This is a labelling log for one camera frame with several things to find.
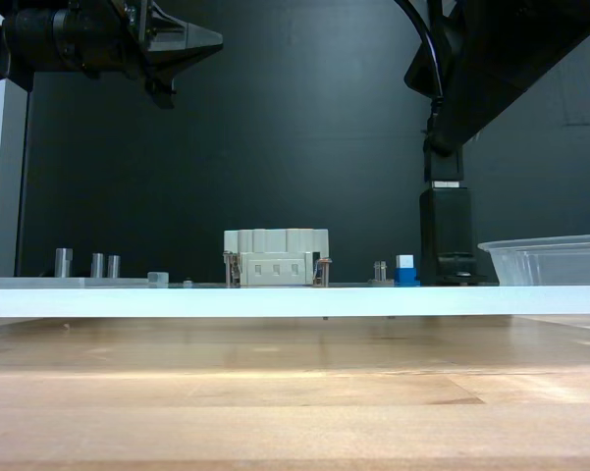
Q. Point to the small blue connector holder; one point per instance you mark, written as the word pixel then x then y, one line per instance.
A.
pixel 405 277

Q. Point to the small silver metal connector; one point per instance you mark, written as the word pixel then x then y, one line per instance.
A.
pixel 380 275

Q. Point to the clear plastic tub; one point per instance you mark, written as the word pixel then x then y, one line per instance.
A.
pixel 550 262

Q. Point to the white plastic board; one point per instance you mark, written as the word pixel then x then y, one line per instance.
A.
pixel 294 301

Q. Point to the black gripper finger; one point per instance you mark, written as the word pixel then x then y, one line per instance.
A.
pixel 186 36
pixel 176 61
pixel 500 59
pixel 422 73

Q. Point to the grey metal plate with pegs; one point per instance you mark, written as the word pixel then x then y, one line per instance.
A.
pixel 69 282

